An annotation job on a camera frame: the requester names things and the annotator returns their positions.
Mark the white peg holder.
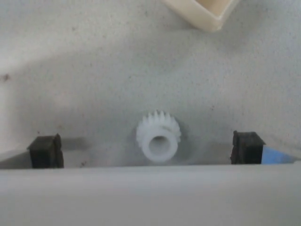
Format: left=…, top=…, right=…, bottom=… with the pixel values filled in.
left=164, top=0, right=237, bottom=33

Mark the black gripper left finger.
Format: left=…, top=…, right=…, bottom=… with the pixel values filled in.
left=0, top=133, right=65, bottom=169

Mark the white small gear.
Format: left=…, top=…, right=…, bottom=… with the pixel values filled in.
left=135, top=109, right=182, bottom=164

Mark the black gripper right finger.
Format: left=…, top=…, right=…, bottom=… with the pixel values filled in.
left=231, top=130, right=296, bottom=165

